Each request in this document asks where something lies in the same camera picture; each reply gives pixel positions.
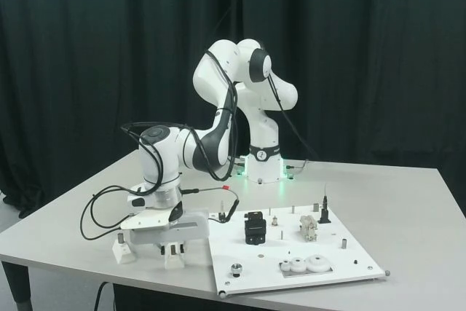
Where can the metal bolt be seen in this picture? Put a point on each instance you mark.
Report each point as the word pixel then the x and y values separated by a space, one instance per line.
pixel 235 269

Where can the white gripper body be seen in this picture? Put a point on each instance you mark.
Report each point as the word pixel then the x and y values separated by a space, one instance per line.
pixel 189 229

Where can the metal round peg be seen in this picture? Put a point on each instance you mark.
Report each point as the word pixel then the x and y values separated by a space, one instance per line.
pixel 343 244
pixel 119 237

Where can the black curtain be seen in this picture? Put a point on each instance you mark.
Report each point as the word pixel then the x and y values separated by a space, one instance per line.
pixel 73 52

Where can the white square peg holder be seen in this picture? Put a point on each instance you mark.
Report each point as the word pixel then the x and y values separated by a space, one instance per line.
pixel 174 260

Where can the black D-SUB plug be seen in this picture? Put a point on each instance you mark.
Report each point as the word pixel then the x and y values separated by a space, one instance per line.
pixel 255 229

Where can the white task board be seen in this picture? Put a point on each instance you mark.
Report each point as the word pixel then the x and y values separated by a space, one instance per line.
pixel 291 249

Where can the metal square peg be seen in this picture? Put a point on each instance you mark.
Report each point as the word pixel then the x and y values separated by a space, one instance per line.
pixel 173 250

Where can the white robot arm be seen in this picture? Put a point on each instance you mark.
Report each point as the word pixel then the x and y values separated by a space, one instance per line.
pixel 255 107

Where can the white small gear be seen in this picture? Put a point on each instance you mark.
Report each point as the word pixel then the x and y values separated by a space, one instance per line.
pixel 286 264

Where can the white medium gear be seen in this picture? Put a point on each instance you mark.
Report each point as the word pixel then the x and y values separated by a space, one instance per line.
pixel 299 266

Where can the white round peg holder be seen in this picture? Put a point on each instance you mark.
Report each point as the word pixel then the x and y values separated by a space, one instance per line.
pixel 123 252

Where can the white large gear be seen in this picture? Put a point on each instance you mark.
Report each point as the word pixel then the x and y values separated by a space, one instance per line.
pixel 317 263

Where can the dark table leg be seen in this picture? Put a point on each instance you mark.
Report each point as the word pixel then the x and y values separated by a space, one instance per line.
pixel 16 283

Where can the metal BNC plug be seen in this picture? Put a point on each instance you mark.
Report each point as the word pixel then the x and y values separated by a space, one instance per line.
pixel 275 221

